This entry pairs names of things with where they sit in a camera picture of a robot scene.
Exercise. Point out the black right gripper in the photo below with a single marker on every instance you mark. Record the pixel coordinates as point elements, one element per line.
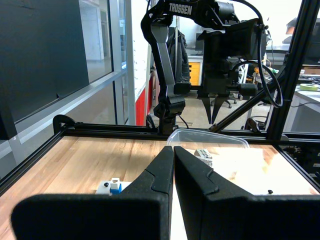
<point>215,70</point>

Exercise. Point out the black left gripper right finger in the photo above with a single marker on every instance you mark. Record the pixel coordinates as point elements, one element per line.
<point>237,217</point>

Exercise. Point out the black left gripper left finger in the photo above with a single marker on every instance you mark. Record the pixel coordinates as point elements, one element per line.
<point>100,217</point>

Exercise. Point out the beige HAN10-E connector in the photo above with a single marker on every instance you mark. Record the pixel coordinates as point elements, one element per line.
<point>203,154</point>

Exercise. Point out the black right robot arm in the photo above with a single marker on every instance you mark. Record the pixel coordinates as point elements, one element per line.
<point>162,62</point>

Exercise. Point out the black office chair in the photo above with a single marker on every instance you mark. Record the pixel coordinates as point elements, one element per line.
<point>231,102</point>

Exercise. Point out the clear plastic tub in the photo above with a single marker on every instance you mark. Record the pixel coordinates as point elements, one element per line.
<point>212,135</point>

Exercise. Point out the blue socket with white insert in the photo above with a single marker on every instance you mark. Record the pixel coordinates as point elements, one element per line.
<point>115,188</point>

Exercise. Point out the yellow drawer cabinet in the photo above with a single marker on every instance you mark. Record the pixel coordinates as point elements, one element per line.
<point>195,72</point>

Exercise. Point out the white lattice robot figure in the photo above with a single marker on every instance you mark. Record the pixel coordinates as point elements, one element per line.
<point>242,75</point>

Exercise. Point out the black hanging jacket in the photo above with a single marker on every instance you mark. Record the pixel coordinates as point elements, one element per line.
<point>181,57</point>

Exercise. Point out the red panel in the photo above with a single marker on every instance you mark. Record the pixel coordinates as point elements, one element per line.
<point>140,107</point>

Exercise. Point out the white desk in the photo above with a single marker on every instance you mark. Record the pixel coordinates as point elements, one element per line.
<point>307,96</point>

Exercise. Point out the green tape roll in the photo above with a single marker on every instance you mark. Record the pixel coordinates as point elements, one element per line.
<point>309,87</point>

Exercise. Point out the black curved frame bracket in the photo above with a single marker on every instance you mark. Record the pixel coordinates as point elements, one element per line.
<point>252,123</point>
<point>60,118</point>

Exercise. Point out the black aluminium frame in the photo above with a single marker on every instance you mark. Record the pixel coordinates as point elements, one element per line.
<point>280,122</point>

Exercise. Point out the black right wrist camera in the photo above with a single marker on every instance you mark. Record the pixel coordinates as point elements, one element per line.
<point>246,40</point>

